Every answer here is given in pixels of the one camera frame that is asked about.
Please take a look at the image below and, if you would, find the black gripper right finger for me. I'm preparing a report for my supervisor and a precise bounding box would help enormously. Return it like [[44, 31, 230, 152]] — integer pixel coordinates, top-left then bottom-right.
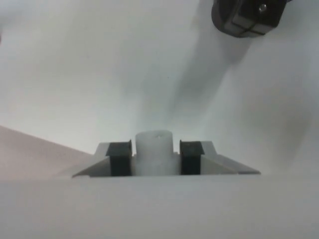
[[179, 140, 261, 176]]

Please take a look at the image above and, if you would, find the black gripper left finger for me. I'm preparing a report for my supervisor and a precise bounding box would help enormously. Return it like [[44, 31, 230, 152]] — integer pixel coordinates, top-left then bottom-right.
[[72, 139, 133, 178]]

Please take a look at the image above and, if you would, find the black D-SUB plug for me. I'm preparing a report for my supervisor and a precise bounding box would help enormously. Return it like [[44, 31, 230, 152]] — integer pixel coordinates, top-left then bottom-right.
[[211, 0, 289, 39]]

